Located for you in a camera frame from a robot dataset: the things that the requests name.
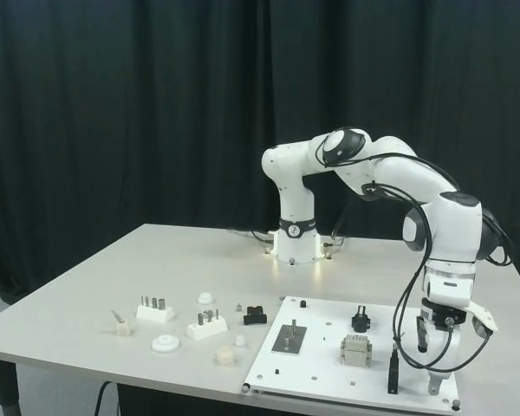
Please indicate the small white plug holder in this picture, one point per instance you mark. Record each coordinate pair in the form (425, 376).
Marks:
(122, 329)

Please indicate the flat white mounting plate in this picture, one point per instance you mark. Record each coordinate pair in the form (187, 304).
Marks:
(485, 317)

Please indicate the black curtain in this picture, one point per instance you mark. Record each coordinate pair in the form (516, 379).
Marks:
(112, 108)

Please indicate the grey USB plug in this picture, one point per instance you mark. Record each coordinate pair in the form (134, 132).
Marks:
(117, 316)

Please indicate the white cube holder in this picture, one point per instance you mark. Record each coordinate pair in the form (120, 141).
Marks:
(224, 357)

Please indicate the metal BNC plug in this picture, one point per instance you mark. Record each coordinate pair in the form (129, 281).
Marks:
(206, 310)

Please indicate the white small gear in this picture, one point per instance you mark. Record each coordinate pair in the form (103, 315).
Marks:
(240, 341)

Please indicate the black D-SUB plug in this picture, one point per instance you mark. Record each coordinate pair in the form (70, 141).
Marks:
(255, 316)

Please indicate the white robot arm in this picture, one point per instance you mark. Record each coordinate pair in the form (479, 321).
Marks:
(294, 182)

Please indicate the large metal square peg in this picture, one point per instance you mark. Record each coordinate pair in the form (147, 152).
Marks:
(434, 385)

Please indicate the white medium gear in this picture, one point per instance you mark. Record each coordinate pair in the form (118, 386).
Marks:
(204, 299)

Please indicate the white large gear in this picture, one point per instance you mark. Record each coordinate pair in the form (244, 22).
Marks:
(165, 344)

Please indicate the thick metal round peg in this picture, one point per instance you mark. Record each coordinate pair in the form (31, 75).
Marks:
(161, 304)

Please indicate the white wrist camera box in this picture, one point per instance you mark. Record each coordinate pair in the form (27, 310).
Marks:
(448, 289)

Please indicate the beige waterproof plug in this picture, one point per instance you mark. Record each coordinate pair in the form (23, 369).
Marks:
(354, 349)

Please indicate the white task board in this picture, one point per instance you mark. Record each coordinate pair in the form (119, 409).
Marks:
(320, 355)

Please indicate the white square peg holder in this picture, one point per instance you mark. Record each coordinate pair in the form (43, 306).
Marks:
(206, 331)

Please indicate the white round peg holder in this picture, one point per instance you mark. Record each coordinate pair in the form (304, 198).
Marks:
(155, 315)

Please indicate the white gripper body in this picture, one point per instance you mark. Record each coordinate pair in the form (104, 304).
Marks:
(424, 313)

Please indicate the black table leg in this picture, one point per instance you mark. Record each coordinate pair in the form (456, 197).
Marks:
(2, 383)

